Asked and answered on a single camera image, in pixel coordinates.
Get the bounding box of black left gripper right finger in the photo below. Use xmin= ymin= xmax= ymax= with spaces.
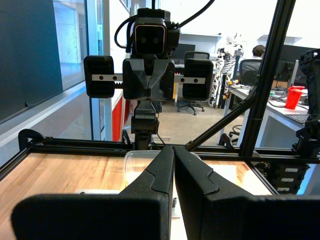
xmin=174 ymin=146 xmax=320 ymax=240

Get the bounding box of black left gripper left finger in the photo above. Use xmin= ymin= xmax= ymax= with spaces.
xmin=11 ymin=145 xmax=175 ymax=240

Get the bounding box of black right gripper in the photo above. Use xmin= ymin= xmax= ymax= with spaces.
xmin=83 ymin=55 xmax=215 ymax=102

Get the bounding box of red white cabinet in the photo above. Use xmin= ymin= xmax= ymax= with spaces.
xmin=103 ymin=88 xmax=131 ymax=142

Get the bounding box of black office chair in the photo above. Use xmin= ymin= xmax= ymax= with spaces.
xmin=176 ymin=51 xmax=216 ymax=116

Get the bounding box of black labelled equipment stack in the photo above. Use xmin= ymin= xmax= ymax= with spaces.
xmin=251 ymin=161 xmax=310 ymax=195

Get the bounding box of black computer monitor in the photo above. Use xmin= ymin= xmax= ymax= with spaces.
xmin=172 ymin=43 xmax=196 ymax=60
xmin=273 ymin=44 xmax=320 ymax=83

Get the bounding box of clear plastic tub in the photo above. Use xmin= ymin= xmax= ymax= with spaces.
xmin=123 ymin=149 xmax=201 ymax=187

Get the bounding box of white humanoid robot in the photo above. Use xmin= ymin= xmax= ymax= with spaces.
xmin=209 ymin=32 xmax=245 ymax=108

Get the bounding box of white desk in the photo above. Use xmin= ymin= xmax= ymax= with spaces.
xmin=224 ymin=84 xmax=320 ymax=151

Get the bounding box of grey office chair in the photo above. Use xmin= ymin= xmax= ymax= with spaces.
xmin=238 ymin=58 xmax=263 ymax=87

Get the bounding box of black keyboard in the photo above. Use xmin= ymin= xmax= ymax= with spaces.
xmin=283 ymin=113 xmax=311 ymax=125

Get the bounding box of person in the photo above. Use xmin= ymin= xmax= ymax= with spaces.
xmin=246 ymin=44 xmax=267 ymax=66

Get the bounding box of red cup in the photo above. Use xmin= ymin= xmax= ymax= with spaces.
xmin=284 ymin=85 xmax=306 ymax=110

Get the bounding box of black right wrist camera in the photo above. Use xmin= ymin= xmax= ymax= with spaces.
xmin=133 ymin=17 xmax=168 ymax=56

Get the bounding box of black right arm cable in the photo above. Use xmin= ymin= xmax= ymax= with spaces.
xmin=114 ymin=0 xmax=216 ymax=50

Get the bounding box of black aluminium table frame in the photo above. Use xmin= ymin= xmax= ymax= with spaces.
xmin=0 ymin=0 xmax=320 ymax=198

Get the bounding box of black lattice bracket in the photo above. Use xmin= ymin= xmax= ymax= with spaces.
xmin=292 ymin=48 xmax=320 ymax=161

